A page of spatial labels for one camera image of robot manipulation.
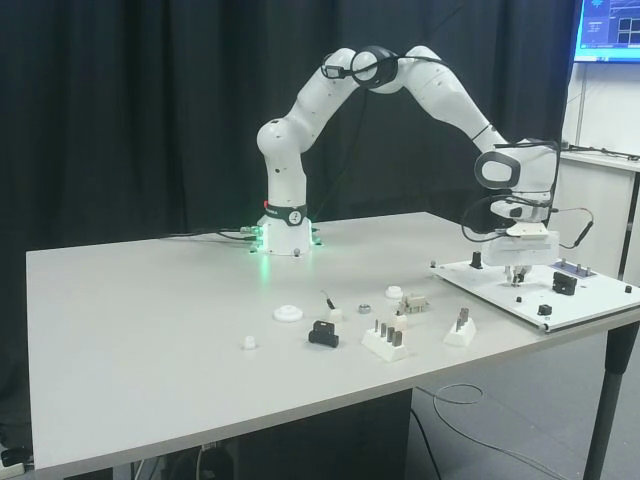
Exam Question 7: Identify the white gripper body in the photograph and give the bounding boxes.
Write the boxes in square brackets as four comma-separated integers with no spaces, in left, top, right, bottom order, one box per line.
[482,232,560,267]

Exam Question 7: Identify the flat white mounting plate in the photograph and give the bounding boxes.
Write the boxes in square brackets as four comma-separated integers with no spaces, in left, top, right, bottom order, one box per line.
[504,222,549,239]

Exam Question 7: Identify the white task board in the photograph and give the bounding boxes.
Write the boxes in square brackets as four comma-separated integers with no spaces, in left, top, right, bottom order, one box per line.
[429,248,640,335]

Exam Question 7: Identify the white round peg holder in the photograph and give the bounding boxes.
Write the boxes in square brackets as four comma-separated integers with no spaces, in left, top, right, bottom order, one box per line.
[442,319,479,347]

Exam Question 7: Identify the white cabinet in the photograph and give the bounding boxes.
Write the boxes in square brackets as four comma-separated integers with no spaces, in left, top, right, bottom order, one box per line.
[554,144,640,284]

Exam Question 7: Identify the grey metal connector block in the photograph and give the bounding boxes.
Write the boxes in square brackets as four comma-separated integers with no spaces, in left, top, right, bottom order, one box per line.
[398,294,429,316]

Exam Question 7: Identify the white square peg holder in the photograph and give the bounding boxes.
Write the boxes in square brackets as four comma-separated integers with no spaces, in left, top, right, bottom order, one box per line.
[360,329,415,362]

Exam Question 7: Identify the black table leg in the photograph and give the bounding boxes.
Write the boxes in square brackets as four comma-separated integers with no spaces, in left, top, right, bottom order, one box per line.
[583,327,632,480]

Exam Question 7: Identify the black D-SUB plug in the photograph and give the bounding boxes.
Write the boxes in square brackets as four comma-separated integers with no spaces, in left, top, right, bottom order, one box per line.
[307,319,344,349]

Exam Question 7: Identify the white large gear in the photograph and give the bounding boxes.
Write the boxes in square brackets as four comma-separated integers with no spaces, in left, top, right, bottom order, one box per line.
[273,303,304,324]

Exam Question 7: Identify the blue screen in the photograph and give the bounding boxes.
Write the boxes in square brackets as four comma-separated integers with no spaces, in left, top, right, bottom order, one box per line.
[573,0,640,65]

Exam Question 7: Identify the black curtain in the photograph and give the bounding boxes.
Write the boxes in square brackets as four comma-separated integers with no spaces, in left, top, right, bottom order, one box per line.
[0,0,584,441]

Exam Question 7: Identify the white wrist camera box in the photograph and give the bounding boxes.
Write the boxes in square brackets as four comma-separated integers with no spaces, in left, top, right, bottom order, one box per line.
[489,199,524,219]

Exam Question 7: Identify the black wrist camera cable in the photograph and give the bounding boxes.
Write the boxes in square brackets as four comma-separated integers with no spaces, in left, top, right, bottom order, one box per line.
[459,193,517,247]

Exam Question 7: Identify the grey floor cable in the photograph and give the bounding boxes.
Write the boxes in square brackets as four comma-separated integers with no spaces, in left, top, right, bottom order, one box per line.
[413,383,501,480]

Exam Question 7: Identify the black floor cable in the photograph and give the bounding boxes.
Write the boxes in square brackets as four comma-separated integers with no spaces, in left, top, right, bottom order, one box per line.
[409,404,442,480]

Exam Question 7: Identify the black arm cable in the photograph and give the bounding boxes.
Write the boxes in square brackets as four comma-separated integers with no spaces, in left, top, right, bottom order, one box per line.
[344,47,561,151]

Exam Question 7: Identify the black base cables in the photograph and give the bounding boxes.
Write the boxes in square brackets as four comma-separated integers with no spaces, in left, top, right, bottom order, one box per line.
[162,227,264,244]

